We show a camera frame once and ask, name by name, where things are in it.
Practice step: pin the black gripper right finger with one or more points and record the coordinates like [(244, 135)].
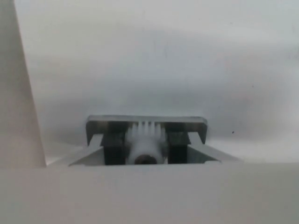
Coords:
[(177, 151)]

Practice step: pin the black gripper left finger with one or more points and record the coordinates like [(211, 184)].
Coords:
[(113, 151)]

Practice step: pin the white small gear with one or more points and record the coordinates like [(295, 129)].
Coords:
[(146, 147)]

